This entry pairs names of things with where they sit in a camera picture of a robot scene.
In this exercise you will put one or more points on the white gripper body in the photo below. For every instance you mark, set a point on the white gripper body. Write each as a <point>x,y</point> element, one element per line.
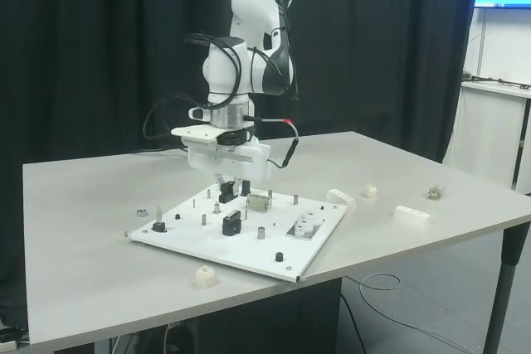
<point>232,165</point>

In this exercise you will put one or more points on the white cabinet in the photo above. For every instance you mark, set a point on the white cabinet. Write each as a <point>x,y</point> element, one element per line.
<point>485,138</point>

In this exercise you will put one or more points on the white medium gear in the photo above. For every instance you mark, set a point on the white medium gear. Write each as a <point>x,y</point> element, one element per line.
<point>308,222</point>

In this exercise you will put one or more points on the beige metal connector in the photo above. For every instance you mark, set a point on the beige metal connector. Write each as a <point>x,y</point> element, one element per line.
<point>258,203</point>
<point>433,192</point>

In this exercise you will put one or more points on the metal BNC plug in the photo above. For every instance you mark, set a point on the metal BNC plug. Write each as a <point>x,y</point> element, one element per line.
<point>215,207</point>

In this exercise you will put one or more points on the white small gear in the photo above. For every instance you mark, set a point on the white small gear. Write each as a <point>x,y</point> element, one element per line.
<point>299,229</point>

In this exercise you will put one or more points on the long white holder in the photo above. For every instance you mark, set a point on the long white holder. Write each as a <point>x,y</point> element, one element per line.
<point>341,198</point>
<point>412,215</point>

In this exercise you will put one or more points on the metal hex nut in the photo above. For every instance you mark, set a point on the metal hex nut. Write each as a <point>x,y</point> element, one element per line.
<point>142,211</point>

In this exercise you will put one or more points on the black control cabinet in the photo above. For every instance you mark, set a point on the black control cabinet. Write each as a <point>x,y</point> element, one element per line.
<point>249,321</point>

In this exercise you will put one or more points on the small white holder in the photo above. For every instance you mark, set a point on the small white holder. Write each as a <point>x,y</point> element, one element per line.
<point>206,277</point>
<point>370,191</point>

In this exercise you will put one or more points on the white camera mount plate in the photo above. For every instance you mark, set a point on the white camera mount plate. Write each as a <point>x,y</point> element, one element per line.
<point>195,133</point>

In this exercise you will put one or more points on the large metal round peg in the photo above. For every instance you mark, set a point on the large metal round peg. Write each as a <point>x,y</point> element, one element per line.
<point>261,233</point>

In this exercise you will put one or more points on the black curtain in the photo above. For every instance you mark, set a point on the black curtain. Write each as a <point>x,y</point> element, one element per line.
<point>103,59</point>

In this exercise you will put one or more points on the black table leg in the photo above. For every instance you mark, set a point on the black table leg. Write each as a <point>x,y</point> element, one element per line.
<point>508,287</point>

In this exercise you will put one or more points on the metal bolt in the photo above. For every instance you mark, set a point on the metal bolt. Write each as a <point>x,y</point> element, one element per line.
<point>159,215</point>

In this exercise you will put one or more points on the white task board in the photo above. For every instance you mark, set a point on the white task board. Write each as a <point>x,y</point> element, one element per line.
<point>249,254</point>

